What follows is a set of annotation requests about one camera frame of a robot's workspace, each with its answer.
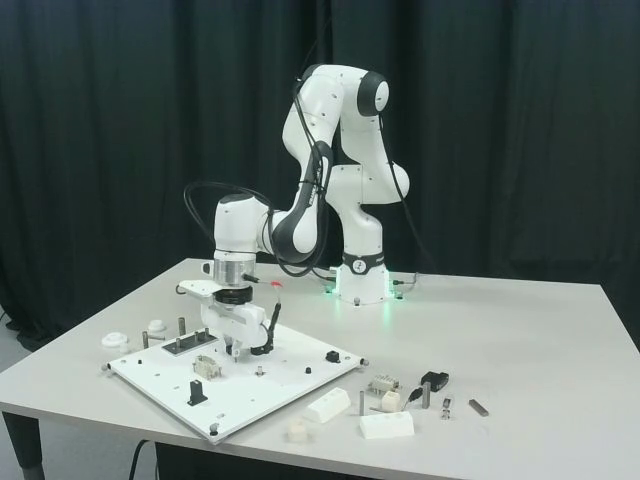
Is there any thin black overhead cable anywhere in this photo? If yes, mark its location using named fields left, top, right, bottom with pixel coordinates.
left=298, top=29, right=324, bottom=84

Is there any grey base cable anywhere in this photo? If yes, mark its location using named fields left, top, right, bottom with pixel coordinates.
left=389, top=272, right=419, bottom=301

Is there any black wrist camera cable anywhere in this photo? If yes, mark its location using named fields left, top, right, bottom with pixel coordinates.
left=182, top=182, right=281, bottom=241

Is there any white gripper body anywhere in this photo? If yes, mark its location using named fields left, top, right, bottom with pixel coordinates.
left=198, top=298, right=268, bottom=351

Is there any white task board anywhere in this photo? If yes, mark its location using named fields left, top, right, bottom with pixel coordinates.
left=102, top=315, right=369, bottom=444

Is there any black cable under table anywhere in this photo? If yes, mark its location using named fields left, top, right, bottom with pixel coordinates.
left=130, top=438, right=154, bottom=480

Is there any black base cable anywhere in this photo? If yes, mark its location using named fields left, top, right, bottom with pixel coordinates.
left=277, top=234, right=341, bottom=282

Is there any long white peg holder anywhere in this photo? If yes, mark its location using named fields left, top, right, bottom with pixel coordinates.
left=305, top=387, right=349, bottom=424
left=358, top=410, right=416, bottom=441

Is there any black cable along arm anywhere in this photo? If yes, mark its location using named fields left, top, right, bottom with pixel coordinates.
left=287, top=69, right=334, bottom=211

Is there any black curtain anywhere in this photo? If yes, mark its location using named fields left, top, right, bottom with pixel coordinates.
left=0, top=0, right=640, bottom=334

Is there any black D-SUB plug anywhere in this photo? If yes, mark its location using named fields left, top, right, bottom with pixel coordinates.
left=421, top=370, right=450, bottom=394

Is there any black table leg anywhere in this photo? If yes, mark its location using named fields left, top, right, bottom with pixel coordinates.
left=1, top=410, right=42, bottom=480

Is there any dark table frame panel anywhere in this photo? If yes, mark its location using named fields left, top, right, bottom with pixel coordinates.
left=154, top=442, right=361, bottom=480

